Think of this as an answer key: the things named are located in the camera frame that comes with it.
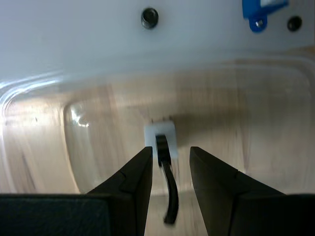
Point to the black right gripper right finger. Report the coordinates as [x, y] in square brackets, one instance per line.
[258, 216]

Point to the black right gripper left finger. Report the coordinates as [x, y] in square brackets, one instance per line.
[73, 216]

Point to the white connector block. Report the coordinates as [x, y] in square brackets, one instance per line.
[150, 134]

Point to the white taskboard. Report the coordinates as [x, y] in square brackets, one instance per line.
[73, 37]

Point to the clear plastic tub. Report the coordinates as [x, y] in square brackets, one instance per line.
[221, 110]

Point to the small blue clamp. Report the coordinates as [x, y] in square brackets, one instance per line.
[256, 14]

